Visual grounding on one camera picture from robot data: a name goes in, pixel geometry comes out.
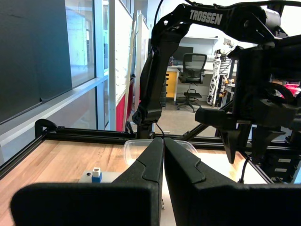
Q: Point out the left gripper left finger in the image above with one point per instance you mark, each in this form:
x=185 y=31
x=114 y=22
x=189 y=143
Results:
x=94 y=204

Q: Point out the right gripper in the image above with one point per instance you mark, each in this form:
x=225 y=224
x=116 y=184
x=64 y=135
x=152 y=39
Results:
x=263 y=113

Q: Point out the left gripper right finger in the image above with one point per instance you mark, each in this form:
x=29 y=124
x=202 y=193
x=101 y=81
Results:
x=235 y=207

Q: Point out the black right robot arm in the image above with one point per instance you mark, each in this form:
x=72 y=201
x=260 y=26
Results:
x=151 y=89

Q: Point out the blue white connector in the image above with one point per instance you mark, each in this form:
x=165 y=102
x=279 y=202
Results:
x=96 y=178

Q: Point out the white taskboard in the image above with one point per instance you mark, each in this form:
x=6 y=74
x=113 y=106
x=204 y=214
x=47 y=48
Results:
x=110 y=177

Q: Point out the black box with white labels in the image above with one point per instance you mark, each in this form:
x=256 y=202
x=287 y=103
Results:
x=282 y=173

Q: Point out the clear plastic tub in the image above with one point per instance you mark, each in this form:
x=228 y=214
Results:
x=131 y=150

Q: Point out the white lattice structure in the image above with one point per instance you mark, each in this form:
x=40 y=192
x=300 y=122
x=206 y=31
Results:
x=217 y=77

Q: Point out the black office chair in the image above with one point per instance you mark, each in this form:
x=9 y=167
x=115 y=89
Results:
x=191 y=75

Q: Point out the yellow drawer cabinet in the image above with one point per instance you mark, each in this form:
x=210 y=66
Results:
x=172 y=84

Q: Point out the red partition panel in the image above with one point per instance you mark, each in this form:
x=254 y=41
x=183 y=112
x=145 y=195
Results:
x=121 y=110

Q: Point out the black computer monitor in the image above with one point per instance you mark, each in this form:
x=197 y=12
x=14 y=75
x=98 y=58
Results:
x=184 y=52

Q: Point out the black aluminium frame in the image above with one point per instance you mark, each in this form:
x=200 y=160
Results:
x=94 y=135

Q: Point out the white wall shelf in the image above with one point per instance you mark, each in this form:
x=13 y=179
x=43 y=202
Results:
x=202 y=38

